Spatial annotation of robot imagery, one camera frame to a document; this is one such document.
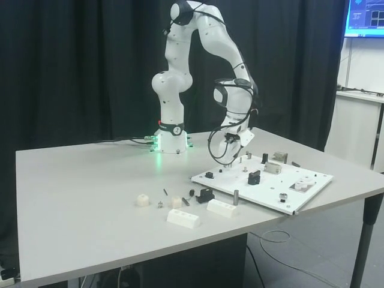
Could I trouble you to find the white task board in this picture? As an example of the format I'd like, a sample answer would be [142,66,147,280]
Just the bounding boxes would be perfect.
[190,154,334,216]

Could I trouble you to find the blue screen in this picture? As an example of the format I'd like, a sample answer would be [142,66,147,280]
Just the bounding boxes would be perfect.
[343,0,384,39]

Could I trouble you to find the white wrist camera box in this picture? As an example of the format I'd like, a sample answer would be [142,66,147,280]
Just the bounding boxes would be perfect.
[238,127,256,146]

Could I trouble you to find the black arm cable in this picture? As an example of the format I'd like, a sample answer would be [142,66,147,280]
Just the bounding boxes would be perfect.
[163,0,262,104]

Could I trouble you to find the grey floor cable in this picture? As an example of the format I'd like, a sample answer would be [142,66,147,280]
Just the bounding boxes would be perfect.
[259,230,331,288]

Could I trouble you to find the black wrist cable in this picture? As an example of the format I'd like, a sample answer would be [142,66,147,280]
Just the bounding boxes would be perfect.
[207,125,241,160]

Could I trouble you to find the dark table leg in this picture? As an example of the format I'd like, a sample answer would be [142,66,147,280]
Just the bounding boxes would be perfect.
[350,200,376,288]

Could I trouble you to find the black curtain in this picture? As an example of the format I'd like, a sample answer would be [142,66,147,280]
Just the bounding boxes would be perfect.
[0,0,352,271]

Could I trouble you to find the white cabinet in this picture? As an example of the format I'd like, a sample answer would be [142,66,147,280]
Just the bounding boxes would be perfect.
[325,89,384,174]

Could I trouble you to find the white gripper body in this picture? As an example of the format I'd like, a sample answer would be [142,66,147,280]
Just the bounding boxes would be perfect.
[218,135,244,165]

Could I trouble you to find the black base cable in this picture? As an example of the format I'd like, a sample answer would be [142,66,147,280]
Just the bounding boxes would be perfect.
[97,136,158,146]

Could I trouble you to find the black D-SUB plug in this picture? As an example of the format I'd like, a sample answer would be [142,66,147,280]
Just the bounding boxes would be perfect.
[195,188,215,205]

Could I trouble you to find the white long peg holder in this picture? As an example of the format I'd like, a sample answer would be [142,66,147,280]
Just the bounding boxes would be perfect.
[206,199,239,217]
[166,208,202,230]

